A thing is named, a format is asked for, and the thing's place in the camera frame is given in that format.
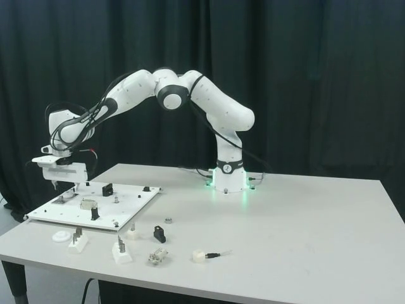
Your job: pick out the black cabinet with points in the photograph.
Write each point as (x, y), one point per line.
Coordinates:
(142, 294)

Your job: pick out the black curtain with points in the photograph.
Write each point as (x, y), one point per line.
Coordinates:
(316, 79)

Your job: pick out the small white plug holder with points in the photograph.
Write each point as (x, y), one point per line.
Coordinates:
(198, 255)

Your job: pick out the small white bolt holder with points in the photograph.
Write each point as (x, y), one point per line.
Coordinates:
(133, 235)

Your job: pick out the white large gear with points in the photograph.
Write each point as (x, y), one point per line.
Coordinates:
(60, 237)

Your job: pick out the black table leg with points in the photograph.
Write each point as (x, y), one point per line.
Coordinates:
(14, 282)

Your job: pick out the white round peg holder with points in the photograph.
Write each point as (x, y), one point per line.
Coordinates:
(121, 257)

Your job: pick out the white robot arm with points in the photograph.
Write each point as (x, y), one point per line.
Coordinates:
(221, 104)

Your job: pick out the metal bolt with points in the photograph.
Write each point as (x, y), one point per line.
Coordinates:
(133, 226)

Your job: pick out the white square peg holder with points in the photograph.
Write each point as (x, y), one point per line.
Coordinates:
(79, 248)

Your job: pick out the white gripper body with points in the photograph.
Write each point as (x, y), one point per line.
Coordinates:
(63, 175)

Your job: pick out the white task board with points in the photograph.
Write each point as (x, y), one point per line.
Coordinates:
(126, 209)

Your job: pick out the medium metal round peg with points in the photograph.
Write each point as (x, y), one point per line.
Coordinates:
(122, 247)

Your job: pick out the large metal square peg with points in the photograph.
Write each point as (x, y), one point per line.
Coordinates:
(80, 233)

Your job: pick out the black D-SUB plug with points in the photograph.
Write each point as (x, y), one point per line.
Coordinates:
(159, 233)

